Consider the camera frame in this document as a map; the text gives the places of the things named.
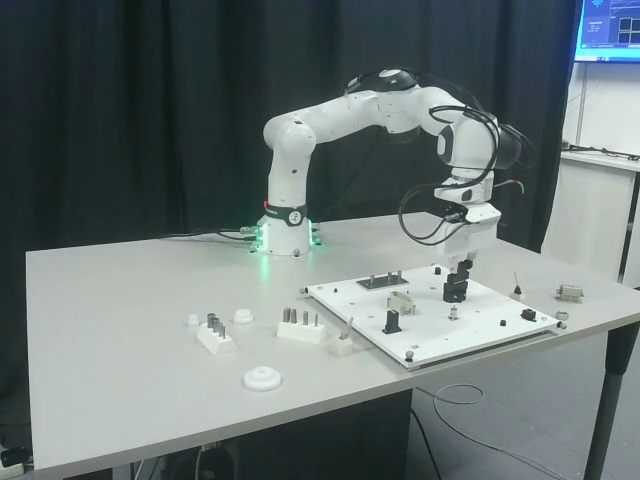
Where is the thin black cable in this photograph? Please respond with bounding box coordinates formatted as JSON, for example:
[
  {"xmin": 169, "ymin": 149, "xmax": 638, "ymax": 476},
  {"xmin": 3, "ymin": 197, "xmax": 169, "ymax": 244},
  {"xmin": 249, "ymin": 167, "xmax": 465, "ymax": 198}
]
[{"xmin": 558, "ymin": 142, "xmax": 640, "ymax": 162}]

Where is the blue screen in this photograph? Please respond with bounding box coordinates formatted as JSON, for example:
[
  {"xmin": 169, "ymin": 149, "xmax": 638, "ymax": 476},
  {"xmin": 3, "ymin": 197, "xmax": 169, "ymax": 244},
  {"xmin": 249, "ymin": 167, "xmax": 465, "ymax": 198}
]
[{"xmin": 573, "ymin": 0, "xmax": 640, "ymax": 64}]

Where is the white large gear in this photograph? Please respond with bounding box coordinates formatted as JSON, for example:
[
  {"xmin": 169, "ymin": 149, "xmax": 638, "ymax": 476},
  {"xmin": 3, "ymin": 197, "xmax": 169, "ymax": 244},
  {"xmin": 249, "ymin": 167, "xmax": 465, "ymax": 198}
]
[{"xmin": 243, "ymin": 366, "xmax": 285, "ymax": 393}]

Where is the flat white mounting plate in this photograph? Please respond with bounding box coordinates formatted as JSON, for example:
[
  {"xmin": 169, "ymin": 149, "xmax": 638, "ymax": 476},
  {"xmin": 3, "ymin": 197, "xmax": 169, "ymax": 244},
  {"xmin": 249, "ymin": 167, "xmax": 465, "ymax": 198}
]
[{"xmin": 464, "ymin": 203, "xmax": 502, "ymax": 225}]

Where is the thin grey cable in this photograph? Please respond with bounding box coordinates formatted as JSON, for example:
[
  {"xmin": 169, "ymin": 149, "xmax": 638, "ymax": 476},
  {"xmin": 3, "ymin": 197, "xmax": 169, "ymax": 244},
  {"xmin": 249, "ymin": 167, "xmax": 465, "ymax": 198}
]
[{"xmin": 432, "ymin": 383, "xmax": 594, "ymax": 480}]

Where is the dark grey table leg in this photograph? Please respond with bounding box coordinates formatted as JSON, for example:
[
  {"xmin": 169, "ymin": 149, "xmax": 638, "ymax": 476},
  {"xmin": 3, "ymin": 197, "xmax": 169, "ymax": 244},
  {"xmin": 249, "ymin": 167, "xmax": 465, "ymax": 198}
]
[{"xmin": 583, "ymin": 324, "xmax": 635, "ymax": 480}]

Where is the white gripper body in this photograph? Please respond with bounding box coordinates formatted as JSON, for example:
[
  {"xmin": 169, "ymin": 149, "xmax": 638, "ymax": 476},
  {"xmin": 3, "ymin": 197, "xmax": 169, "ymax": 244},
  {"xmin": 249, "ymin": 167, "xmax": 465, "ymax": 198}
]
[{"xmin": 430, "ymin": 214, "xmax": 502, "ymax": 263}]

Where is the white task board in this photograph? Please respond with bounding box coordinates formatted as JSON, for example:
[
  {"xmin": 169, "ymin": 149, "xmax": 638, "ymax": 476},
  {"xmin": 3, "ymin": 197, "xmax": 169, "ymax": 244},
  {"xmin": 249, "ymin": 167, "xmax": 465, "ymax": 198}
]
[{"xmin": 301, "ymin": 263, "xmax": 570, "ymax": 373}]

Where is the black looped cable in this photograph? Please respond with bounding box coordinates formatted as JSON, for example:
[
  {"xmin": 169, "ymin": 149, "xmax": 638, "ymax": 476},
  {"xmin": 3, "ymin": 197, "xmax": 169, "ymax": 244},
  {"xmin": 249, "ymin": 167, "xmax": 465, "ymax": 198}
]
[{"xmin": 397, "ymin": 182, "xmax": 451, "ymax": 246}]

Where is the black curtain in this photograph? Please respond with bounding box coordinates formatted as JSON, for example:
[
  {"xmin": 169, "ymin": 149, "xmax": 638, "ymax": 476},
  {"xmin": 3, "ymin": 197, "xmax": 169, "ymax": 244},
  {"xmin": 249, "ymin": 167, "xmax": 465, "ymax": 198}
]
[{"xmin": 0, "ymin": 0, "xmax": 584, "ymax": 451}]

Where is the white cabinet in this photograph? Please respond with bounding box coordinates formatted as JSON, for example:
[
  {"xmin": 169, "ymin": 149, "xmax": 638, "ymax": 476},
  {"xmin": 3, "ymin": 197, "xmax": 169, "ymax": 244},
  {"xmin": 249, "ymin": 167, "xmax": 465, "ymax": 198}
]
[{"xmin": 542, "ymin": 148, "xmax": 640, "ymax": 290}]

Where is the white peg holder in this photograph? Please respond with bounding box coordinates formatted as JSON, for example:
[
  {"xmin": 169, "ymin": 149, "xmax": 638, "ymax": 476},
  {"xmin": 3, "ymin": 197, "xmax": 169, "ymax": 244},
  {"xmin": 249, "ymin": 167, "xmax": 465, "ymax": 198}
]
[
  {"xmin": 195, "ymin": 323, "xmax": 237, "ymax": 357},
  {"xmin": 276, "ymin": 319, "xmax": 329, "ymax": 345}
]

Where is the black base cable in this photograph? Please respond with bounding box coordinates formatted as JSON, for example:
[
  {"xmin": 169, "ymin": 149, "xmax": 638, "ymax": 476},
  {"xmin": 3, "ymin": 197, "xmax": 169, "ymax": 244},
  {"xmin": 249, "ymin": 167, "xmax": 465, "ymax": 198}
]
[{"xmin": 164, "ymin": 227, "xmax": 261, "ymax": 244}]

